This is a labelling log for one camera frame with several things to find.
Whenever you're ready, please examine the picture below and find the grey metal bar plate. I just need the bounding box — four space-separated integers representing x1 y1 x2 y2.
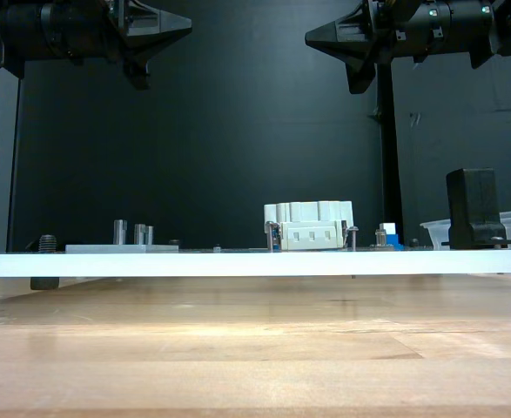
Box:
66 243 180 254

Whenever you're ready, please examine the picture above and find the small white blue socket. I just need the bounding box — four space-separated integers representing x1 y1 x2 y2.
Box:
375 222 403 251

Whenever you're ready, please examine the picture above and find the beige connector housing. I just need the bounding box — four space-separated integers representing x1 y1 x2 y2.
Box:
264 199 361 253

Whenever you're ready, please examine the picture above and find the clear plastic tub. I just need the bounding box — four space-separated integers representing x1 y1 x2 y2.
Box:
419 208 511 252

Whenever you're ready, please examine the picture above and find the white task board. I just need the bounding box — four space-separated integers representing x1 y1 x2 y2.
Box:
0 248 511 279

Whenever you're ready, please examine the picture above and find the black wall post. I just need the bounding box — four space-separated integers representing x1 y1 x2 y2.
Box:
374 60 404 247

